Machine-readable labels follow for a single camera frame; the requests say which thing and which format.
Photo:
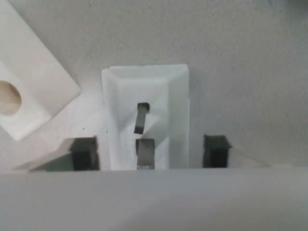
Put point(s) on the white square peg holder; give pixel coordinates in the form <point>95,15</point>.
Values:
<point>178,108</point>

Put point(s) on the thin metal square peg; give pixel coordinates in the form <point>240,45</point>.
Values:
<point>140,120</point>

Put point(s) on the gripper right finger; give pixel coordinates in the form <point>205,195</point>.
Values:
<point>215,154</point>

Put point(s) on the white round peg holder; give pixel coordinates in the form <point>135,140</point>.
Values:
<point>36,60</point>

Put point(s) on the thick metal square peg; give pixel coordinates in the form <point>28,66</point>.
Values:
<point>145,154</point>

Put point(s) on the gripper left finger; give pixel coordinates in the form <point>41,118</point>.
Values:
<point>84,156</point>

